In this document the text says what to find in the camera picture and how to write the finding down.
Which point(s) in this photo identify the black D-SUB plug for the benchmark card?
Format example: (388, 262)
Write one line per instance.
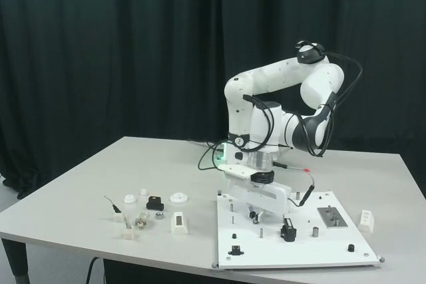
(154, 203)

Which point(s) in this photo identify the white large gear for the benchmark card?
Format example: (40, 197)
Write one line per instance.
(178, 198)

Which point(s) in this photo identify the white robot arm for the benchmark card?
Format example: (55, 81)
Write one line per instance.
(263, 78)

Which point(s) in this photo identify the white holder with holes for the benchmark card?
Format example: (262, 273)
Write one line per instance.
(366, 224)

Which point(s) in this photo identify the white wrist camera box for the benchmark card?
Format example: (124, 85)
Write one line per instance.
(235, 157)

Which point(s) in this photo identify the black table leg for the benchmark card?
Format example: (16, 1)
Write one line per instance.
(15, 264)

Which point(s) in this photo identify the metal square peg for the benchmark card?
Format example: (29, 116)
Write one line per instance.
(178, 221)

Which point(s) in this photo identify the black curtain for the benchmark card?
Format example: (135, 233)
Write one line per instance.
(100, 48)

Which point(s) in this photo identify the grey metal plug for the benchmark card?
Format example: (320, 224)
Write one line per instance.
(142, 222)

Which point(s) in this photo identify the white peg holder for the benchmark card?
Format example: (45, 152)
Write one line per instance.
(179, 229)

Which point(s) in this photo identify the white medium gear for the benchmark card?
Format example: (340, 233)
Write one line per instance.
(130, 199)

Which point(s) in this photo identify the metal BNC plug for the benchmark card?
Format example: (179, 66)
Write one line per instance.
(256, 221)

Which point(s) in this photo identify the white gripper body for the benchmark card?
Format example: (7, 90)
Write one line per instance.
(269, 197)

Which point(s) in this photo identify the white task board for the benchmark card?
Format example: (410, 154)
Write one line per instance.
(299, 250)

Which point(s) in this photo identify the white small gear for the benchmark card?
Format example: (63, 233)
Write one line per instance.
(143, 192)

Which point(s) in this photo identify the small white plug holder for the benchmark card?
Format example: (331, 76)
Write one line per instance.
(129, 234)
(118, 217)

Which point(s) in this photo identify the black cabinet under table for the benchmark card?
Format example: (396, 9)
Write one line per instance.
(149, 274)

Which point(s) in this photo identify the shiny metal bolt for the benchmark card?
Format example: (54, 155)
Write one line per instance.
(159, 215)

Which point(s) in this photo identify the flat white mount plate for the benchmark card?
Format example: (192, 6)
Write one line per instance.
(236, 170)

